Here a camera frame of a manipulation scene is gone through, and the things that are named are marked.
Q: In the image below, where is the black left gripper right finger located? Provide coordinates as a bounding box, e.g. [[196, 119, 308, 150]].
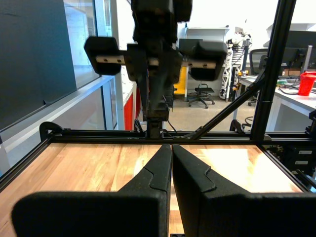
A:
[[172, 144, 316, 237]]

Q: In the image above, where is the black computer monitor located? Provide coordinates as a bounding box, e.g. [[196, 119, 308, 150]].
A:
[[283, 30, 316, 72]]

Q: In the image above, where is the black arched frame bracket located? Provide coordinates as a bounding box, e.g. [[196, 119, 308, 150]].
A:
[[39, 120, 64, 136], [229, 119, 245, 132]]

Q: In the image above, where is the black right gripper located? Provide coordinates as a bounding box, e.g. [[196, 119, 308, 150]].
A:
[[83, 36, 228, 112]]

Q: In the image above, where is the black box with white labels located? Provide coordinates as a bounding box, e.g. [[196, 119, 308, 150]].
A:
[[287, 144, 316, 173]]

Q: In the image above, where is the black office chair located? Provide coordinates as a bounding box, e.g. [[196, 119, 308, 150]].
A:
[[248, 48, 269, 107]]

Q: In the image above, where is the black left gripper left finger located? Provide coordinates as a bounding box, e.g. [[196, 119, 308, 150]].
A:
[[11, 144, 173, 237]]

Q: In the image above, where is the yellow cabinet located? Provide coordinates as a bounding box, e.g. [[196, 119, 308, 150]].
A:
[[172, 66, 188, 96]]

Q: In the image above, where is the red bucket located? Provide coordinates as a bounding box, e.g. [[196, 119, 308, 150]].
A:
[[298, 71, 316, 96]]

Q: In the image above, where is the black office stool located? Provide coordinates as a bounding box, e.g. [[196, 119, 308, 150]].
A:
[[188, 81, 216, 109]]

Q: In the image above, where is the white desk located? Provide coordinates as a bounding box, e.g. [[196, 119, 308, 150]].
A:
[[266, 86, 316, 133]]

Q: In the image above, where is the white lattice tower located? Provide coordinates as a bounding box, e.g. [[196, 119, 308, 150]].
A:
[[219, 45, 239, 101]]

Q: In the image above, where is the black aluminium table frame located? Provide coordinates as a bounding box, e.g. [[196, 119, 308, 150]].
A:
[[0, 0, 316, 196]]

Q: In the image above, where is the red panel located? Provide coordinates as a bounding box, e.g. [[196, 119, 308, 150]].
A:
[[123, 91, 142, 131]]

